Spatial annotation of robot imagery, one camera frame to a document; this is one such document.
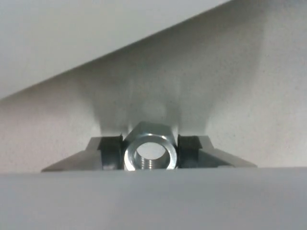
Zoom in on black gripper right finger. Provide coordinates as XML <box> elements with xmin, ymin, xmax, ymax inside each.
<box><xmin>177</xmin><ymin>134</ymin><xmax>258</xmax><ymax>169</ymax></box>

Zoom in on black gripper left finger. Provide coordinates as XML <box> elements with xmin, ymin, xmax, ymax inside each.
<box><xmin>41</xmin><ymin>134</ymin><xmax>123</xmax><ymax>172</ymax></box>

